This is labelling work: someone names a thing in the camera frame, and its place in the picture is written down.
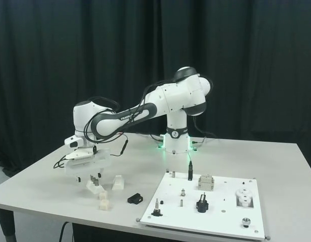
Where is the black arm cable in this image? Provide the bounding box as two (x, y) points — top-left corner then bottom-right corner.
(82, 75), (204, 144)

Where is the black upright plug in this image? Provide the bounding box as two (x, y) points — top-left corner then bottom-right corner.
(187, 155), (194, 180)

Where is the white holder with square holes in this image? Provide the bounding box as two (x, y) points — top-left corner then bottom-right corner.
(111, 175), (125, 190)

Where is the black base cable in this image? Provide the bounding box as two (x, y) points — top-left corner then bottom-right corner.
(149, 133), (167, 142)

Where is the beige rectangular plug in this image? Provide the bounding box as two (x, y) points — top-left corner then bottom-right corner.
(197, 175), (214, 190)

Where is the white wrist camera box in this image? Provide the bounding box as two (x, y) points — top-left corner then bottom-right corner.
(64, 135), (84, 149)

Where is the black table leg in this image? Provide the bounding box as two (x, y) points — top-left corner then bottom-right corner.
(0, 208), (15, 242)

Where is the black floor cable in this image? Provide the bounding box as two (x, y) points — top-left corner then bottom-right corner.
(59, 221), (72, 242)

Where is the white task board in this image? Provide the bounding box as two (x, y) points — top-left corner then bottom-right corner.
(136, 169), (271, 240)

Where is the black curtain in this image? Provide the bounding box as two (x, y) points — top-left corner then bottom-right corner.
(0, 0), (311, 167)

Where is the white round peg holder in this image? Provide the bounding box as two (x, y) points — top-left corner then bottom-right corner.
(86, 180), (105, 195)

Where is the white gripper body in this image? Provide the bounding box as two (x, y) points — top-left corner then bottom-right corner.
(64, 148), (112, 177)

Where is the flat white mount plate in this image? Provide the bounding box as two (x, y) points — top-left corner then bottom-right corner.
(66, 148), (95, 161)

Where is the black D-SUB plug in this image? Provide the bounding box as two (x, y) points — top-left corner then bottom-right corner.
(127, 193), (144, 204)

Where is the black under-table box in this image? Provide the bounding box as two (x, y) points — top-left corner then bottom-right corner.
(72, 222), (143, 242)

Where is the black hanging cable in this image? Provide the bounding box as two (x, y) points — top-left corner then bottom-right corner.
(192, 114), (218, 146)

